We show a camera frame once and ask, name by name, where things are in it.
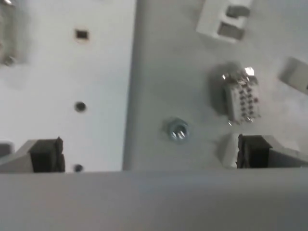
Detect large metal square peg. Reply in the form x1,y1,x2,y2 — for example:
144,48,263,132
218,21,245,40

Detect grey D-SUB plug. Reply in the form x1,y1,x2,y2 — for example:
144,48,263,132
210,62,262,126

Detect white task board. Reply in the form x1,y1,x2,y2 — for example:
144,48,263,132
0,0,137,173

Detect medium metal square peg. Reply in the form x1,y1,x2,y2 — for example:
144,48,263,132
226,5,251,20

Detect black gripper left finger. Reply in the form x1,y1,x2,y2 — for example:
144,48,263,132
0,136,66,173

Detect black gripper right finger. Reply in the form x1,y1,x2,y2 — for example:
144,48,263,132
236,134,308,169

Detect white square peg holder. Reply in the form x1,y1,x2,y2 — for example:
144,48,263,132
195,0,253,44

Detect metal hex bolt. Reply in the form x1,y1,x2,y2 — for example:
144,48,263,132
163,116,190,145

